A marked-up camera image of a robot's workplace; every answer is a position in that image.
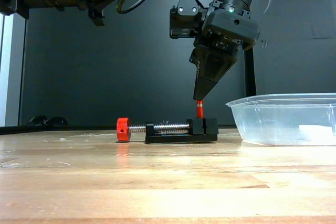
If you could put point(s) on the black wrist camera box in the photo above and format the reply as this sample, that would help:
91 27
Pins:
183 27

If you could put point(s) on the black rounded lump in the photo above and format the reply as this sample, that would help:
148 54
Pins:
56 121
38 120

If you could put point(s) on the clear plastic tub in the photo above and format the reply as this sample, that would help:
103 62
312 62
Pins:
275 129

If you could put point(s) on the black vise with red knob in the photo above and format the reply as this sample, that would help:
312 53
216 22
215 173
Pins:
181 138

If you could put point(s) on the red RCA socket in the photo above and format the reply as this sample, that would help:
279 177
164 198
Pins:
200 112

